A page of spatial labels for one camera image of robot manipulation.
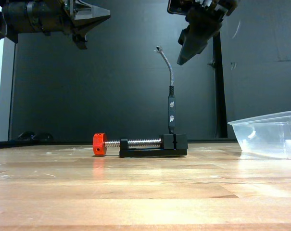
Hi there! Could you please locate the black vise orange knob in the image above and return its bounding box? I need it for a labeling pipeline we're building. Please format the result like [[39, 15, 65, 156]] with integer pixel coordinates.
[[92, 133, 188, 159]]

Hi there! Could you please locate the black metal table frame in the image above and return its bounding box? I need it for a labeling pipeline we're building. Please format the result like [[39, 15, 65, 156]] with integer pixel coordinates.
[[0, 31, 229, 149]]

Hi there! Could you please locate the clear plastic tub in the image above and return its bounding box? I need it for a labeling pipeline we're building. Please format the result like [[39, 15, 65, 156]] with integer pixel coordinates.
[[227, 109, 291, 161]]

